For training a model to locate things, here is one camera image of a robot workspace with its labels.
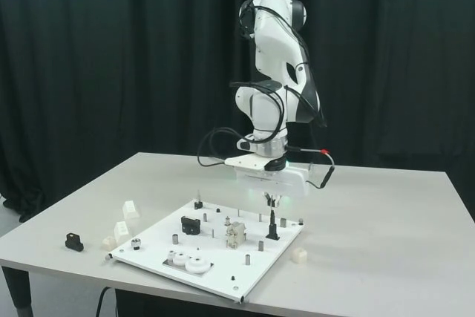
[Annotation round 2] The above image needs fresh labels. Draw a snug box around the black curtain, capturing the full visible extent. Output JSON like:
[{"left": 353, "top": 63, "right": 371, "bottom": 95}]
[{"left": 0, "top": 0, "right": 475, "bottom": 223}]

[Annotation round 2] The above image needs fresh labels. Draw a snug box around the black box under table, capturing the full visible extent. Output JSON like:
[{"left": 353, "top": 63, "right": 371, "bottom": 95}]
[{"left": 114, "top": 288, "right": 258, "bottom": 317}]

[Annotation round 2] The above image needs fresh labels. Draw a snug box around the white large gear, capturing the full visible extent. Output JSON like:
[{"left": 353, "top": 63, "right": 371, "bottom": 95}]
[{"left": 184, "top": 255, "right": 212, "bottom": 275}]

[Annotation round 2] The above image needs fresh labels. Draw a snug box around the black D-SUB plug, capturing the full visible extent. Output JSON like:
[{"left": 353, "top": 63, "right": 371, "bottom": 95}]
[{"left": 64, "top": 232, "right": 85, "bottom": 252}]

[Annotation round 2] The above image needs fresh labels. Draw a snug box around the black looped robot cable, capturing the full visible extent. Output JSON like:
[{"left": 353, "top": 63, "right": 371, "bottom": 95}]
[{"left": 196, "top": 128, "right": 261, "bottom": 168}]

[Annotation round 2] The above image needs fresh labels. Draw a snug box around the beige Ethernet plug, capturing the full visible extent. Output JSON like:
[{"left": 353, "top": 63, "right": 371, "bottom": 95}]
[{"left": 225, "top": 220, "right": 248, "bottom": 251}]

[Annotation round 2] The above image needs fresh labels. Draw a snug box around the thin black rod red tag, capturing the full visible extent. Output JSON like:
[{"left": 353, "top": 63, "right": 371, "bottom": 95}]
[{"left": 287, "top": 146, "right": 337, "bottom": 190}]

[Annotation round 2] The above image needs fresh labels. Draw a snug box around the black floor cable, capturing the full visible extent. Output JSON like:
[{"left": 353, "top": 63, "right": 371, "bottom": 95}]
[{"left": 96, "top": 286, "right": 113, "bottom": 317}]

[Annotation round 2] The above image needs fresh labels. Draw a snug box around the black table leg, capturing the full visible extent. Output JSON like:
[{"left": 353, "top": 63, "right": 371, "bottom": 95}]
[{"left": 0, "top": 266, "right": 31, "bottom": 317}]

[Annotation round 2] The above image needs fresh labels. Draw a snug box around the black USB plug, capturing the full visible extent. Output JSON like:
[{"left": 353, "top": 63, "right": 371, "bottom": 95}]
[{"left": 266, "top": 205, "right": 282, "bottom": 241}]

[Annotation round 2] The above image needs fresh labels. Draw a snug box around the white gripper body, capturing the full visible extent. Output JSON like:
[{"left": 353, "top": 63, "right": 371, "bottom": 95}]
[{"left": 234, "top": 165, "right": 310, "bottom": 199}]

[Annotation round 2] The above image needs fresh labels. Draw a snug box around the flat white mounting plate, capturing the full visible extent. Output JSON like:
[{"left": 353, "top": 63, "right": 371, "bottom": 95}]
[{"left": 223, "top": 154, "right": 278, "bottom": 168}]

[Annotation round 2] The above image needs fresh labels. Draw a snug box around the white task board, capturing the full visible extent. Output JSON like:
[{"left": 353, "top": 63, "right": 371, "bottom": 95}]
[{"left": 105, "top": 197, "right": 306, "bottom": 304}]

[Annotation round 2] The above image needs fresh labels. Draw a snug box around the small white cube holder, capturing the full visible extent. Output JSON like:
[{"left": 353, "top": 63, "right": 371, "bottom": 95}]
[
  {"left": 290, "top": 246, "right": 309, "bottom": 264},
  {"left": 100, "top": 235, "right": 119, "bottom": 251}
]

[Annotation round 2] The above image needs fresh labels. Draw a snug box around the long white peg holder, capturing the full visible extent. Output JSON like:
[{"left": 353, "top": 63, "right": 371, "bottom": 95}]
[
  {"left": 122, "top": 200, "right": 142, "bottom": 220},
  {"left": 114, "top": 220, "right": 131, "bottom": 246}
]

